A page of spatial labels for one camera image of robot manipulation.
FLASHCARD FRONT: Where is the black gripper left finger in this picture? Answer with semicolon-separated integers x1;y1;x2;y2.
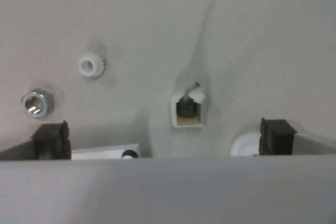
0;120;72;161

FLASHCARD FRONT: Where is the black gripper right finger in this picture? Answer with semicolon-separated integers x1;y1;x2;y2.
258;118;336;157

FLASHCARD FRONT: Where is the white small gear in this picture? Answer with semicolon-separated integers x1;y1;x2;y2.
77;47;107;79

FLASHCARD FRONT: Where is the black USB plug grey cable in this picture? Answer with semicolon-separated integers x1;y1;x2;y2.
176;0;220;119

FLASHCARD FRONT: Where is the small white plug holder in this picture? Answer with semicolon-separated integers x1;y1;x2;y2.
170;87;208;130

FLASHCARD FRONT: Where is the white medium gear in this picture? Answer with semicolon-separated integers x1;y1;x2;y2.
229;126;261;157

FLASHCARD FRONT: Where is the metal hex nut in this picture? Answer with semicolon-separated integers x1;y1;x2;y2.
21;87;56;120

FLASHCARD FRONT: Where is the white task board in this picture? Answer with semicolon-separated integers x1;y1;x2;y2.
71;143;141;161

